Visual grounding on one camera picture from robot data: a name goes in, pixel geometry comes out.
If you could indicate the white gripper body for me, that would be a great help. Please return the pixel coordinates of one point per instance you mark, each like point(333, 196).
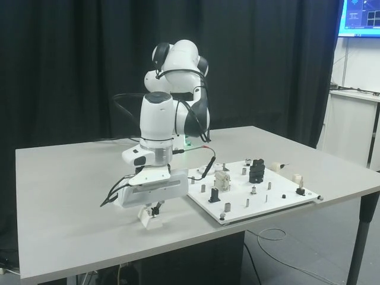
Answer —
point(166, 193)

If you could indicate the white peg holder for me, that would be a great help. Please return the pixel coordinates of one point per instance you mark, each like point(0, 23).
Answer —
point(150, 224)

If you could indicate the thick metal square peg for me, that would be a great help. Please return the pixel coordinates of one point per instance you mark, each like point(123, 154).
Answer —
point(227, 207)

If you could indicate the flat white mounting plate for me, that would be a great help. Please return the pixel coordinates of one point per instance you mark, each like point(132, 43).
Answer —
point(151, 175)

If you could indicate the black USB plug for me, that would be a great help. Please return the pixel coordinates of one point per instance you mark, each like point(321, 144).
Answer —
point(214, 196)

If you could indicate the beige connector block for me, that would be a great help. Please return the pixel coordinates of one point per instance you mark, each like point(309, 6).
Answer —
point(222, 182)

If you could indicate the white medium gear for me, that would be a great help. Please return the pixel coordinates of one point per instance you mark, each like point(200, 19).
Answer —
point(218, 167)

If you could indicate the white task board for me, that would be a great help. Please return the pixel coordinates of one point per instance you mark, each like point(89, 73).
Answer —
point(237, 212)

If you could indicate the metal BNC plug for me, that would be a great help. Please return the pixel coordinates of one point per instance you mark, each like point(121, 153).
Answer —
point(254, 190)

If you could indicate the black D-SUB plug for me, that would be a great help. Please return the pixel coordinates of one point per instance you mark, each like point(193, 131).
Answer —
point(256, 172)

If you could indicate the small white plug holder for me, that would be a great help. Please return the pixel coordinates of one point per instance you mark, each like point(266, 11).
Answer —
point(297, 177)
point(276, 167)

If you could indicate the black Ethernet plug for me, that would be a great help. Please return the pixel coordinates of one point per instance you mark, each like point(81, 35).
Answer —
point(300, 191)

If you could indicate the black curtain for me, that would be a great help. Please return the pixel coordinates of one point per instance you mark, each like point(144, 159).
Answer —
point(74, 59)

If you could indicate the white cabinet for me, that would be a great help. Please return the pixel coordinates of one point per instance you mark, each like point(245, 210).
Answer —
point(350, 127)

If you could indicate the black table leg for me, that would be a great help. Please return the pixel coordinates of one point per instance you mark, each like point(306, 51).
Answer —
point(360, 237)

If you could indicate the blue screen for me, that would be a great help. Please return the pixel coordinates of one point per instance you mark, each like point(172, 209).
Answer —
point(360, 17)

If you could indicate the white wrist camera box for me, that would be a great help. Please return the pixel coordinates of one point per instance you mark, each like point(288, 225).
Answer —
point(136, 157)

